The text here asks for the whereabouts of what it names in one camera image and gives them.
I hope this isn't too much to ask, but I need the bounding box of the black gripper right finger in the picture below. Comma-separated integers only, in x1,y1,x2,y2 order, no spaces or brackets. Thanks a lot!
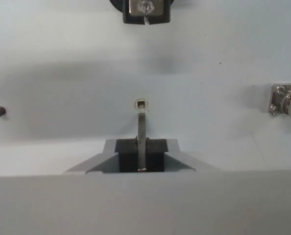
145,138,220,172

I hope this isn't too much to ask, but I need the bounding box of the white task board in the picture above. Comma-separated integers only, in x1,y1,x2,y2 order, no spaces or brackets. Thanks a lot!
0,0,291,177

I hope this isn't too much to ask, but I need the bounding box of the thin metal square peg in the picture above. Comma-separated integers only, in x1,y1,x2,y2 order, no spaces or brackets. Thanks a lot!
136,111,148,172

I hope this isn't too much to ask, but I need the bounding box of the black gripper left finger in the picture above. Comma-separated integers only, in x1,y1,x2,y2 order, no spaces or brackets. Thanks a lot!
62,138,139,175

